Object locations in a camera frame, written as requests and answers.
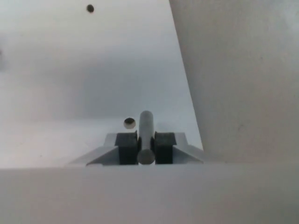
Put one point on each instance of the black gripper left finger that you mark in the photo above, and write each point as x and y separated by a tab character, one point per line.
126	147

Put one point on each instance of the metal round peg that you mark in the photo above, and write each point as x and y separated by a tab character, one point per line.
146	137

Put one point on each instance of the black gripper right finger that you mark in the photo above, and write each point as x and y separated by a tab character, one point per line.
164	147

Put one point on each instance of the white task board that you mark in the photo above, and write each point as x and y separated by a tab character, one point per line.
81	81

